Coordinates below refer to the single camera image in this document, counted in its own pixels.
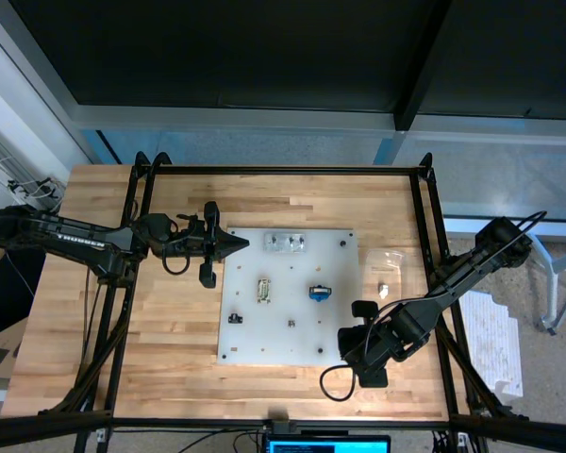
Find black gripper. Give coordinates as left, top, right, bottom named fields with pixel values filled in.
left=182, top=201, right=250, bottom=290
left=338, top=300, right=391, bottom=389

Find white taskboard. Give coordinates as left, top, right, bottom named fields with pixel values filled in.
left=215, top=227, right=368, bottom=368

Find aluminium block with screws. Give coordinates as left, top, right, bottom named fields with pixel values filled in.
left=262, top=230, right=308, bottom=255

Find clear plastic tub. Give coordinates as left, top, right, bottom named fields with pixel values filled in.
left=362, top=248, right=408, bottom=312

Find laptop screen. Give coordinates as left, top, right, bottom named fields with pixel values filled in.
left=262, top=433, right=391, bottom=453

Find white foam block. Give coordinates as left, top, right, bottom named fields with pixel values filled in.
left=458, top=289, right=525, bottom=406

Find grey metal stand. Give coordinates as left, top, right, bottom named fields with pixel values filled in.
left=530, top=233, right=566, bottom=337

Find cardboard box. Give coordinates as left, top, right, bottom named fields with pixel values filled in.
left=0, top=315, right=30, bottom=378

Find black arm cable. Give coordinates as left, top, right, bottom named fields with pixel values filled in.
left=161, top=238, right=191, bottom=277
left=320, top=361, right=361, bottom=403

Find black aluminium frame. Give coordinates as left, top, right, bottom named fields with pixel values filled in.
left=0, top=150, right=566, bottom=453

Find small black table-edge camera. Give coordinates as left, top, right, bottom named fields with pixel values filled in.
left=267, top=408, right=291, bottom=433

